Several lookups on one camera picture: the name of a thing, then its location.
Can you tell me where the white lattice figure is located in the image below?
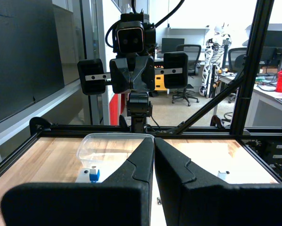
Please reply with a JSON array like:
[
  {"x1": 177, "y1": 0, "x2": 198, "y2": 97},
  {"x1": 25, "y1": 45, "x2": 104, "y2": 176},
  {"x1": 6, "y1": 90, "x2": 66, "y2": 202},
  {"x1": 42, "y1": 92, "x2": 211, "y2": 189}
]
[{"x1": 199, "y1": 22, "x2": 233, "y2": 96}]

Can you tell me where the black office chair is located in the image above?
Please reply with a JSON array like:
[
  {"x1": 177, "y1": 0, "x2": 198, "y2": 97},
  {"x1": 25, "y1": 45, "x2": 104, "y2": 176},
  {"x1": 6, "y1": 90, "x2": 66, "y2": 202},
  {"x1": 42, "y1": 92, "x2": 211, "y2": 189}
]
[
  {"x1": 171, "y1": 44, "x2": 202, "y2": 107},
  {"x1": 227, "y1": 47, "x2": 249, "y2": 104}
]

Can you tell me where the black controller box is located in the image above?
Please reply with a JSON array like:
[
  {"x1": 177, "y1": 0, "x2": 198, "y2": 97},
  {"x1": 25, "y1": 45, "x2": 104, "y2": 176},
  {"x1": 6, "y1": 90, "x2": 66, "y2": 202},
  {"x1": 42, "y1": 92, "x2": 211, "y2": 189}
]
[{"x1": 264, "y1": 140, "x2": 282, "y2": 165}]

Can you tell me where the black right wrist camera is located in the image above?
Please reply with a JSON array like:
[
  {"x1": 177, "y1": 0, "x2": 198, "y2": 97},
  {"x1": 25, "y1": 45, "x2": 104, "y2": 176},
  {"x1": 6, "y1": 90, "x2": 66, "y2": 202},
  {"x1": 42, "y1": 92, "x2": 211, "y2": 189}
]
[{"x1": 114, "y1": 20, "x2": 145, "y2": 54}]

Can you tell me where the black computer monitor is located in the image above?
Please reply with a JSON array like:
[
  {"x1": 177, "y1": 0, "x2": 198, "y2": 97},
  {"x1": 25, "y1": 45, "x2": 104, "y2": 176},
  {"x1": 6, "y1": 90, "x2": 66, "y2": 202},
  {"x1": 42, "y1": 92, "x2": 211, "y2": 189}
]
[
  {"x1": 161, "y1": 38, "x2": 185, "y2": 54},
  {"x1": 260, "y1": 30, "x2": 282, "y2": 69}
]

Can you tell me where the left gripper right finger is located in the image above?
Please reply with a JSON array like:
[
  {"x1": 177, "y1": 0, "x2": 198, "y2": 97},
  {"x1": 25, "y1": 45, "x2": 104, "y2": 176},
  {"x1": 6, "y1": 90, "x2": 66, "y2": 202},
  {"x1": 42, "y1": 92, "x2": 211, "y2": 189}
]
[{"x1": 154, "y1": 137, "x2": 282, "y2": 226}]

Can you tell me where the red panel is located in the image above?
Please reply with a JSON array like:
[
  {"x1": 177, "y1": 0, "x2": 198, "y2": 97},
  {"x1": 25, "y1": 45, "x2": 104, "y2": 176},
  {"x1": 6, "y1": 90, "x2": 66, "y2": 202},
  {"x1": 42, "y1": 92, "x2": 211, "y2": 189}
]
[{"x1": 109, "y1": 93, "x2": 129, "y2": 126}]

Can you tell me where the blue connector with white top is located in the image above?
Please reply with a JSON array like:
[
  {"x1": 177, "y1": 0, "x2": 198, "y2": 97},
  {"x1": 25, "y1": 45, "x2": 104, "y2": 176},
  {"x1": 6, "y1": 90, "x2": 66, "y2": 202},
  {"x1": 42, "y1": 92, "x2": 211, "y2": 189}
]
[{"x1": 88, "y1": 167, "x2": 101, "y2": 184}]

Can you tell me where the clear plastic tub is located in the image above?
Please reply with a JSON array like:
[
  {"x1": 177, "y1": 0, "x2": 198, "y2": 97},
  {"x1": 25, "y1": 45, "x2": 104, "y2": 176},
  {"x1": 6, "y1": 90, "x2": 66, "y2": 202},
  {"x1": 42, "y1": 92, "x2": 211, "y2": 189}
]
[{"x1": 76, "y1": 132, "x2": 155, "y2": 170}]

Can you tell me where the grey office desk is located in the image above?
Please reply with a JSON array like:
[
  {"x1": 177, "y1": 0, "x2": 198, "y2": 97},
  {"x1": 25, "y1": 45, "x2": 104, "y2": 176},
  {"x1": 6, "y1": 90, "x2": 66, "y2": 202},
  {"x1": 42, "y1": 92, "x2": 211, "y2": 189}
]
[{"x1": 219, "y1": 73, "x2": 282, "y2": 129}]

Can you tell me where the black table frame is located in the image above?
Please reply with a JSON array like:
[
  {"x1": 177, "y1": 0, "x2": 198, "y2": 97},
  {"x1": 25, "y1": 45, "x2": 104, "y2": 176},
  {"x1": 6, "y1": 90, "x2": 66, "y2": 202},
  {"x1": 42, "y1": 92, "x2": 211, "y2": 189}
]
[{"x1": 0, "y1": 0, "x2": 282, "y2": 189}]

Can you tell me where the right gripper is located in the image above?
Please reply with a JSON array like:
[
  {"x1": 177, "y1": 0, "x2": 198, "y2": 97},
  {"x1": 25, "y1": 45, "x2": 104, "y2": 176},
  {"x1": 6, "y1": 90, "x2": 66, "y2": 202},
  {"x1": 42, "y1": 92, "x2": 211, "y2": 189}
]
[{"x1": 77, "y1": 51, "x2": 189, "y2": 95}]

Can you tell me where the yellow cabinet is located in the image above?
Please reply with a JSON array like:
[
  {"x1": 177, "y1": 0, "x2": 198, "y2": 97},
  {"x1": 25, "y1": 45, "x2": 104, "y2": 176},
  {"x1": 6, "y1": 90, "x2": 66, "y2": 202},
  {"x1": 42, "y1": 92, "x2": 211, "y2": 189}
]
[{"x1": 154, "y1": 74, "x2": 168, "y2": 91}]

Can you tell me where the grey aluminium wall rail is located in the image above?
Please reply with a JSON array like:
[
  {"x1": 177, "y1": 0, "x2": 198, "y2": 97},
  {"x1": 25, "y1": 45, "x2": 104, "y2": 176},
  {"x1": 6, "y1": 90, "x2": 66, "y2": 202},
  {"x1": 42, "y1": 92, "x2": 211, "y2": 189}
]
[{"x1": 0, "y1": 79, "x2": 89, "y2": 148}]

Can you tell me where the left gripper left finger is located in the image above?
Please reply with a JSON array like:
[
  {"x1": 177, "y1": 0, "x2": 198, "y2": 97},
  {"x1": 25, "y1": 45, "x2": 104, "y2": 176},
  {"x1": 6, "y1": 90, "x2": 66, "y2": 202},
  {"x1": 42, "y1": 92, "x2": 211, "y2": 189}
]
[{"x1": 0, "y1": 137, "x2": 155, "y2": 226}]

